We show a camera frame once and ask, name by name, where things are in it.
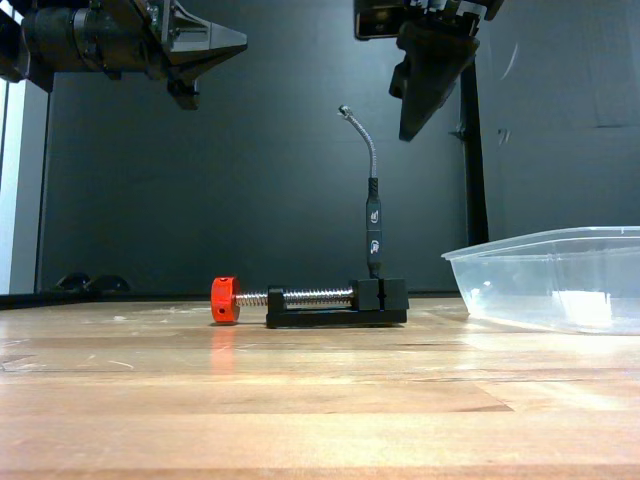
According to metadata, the USB-C plug with braided cable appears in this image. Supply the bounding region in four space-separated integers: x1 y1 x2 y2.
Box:
335 103 385 232

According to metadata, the black USB-C socket connector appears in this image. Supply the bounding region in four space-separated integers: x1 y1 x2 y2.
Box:
363 228 387 280

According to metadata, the clear plastic tub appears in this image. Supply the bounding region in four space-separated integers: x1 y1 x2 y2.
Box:
440 225 640 336

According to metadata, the black vise with orange knob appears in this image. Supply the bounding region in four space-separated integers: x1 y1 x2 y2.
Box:
209 275 409 330

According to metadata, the small white holder block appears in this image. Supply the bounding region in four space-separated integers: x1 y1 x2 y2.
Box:
555 289 612 326

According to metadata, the black metal frame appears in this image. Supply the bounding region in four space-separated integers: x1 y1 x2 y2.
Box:
0 49 491 311

